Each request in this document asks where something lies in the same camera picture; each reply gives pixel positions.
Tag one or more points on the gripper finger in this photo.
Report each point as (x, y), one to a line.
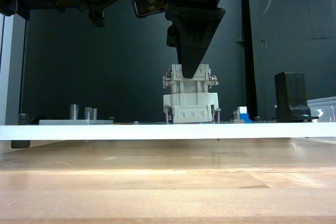
(172, 36)
(197, 30)
(105, 2)

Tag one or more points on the beige HAN10E connector insert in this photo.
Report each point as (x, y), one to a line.
(200, 87)

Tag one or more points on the blue connector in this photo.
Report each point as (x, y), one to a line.
(170, 116)

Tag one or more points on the beige HAN10E socket base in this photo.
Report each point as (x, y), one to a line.
(191, 115)

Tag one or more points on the white taskboard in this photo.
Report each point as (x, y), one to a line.
(157, 132)

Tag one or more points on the blue and white block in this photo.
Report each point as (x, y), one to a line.
(245, 117)

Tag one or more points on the grey metal plate with posts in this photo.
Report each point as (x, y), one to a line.
(78, 122)

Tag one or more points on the clear plastic tub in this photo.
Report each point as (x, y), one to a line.
(325, 106)

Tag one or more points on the black rubber board foot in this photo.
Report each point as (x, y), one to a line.
(20, 144)

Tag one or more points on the black wall pillar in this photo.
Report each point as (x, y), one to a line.
(248, 51)

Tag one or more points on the silver aluminium partition frame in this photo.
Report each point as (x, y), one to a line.
(13, 77)

